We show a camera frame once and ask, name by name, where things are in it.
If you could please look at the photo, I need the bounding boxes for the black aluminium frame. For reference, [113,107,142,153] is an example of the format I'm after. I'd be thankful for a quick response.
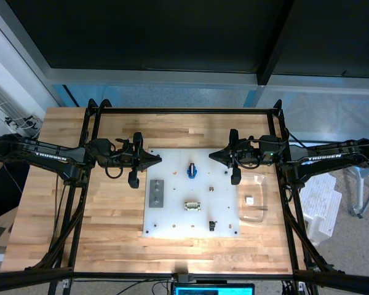
[0,98,369,295]

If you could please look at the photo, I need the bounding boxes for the grey metal tube stand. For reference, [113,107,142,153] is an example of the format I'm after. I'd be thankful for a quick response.
[346,165,369,219]

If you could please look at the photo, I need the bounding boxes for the white foam block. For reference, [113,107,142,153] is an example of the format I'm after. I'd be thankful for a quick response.
[298,176,344,246]

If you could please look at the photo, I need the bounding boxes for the blue laptop screen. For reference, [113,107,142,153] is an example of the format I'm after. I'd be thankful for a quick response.
[171,282,255,295]

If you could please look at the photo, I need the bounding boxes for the clear plastic tub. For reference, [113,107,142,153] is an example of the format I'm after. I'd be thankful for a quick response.
[237,172,269,227]

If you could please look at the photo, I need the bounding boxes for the blue connector mount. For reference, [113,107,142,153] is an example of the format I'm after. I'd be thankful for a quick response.
[186,162,199,179]

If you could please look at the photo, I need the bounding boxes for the white task board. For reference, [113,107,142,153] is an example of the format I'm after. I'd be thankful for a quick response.
[142,147,241,238]

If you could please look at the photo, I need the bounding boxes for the black white cable bundle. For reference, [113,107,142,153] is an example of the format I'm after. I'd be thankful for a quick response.
[3,114,43,132]

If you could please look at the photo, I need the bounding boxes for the brown cardboard box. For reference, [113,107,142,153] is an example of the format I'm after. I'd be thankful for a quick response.
[0,206,19,248]

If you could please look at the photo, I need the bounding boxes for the grey metal plate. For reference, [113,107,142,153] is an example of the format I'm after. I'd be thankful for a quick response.
[146,179,166,209]

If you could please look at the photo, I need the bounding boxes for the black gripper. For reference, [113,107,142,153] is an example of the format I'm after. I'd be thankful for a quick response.
[208,128,261,186]
[115,132,163,189]

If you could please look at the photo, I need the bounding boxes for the beige multi-pin connector housing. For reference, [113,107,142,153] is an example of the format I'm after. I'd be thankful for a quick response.
[183,201,202,213]

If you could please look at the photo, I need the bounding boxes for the black vertical pillar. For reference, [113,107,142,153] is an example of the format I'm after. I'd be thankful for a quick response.
[256,0,296,86]

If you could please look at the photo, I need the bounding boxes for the long black arm cable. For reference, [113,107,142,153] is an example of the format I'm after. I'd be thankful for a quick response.
[233,138,261,170]

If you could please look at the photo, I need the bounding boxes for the black table camera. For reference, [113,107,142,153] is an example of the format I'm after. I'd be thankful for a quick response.
[175,269,194,283]

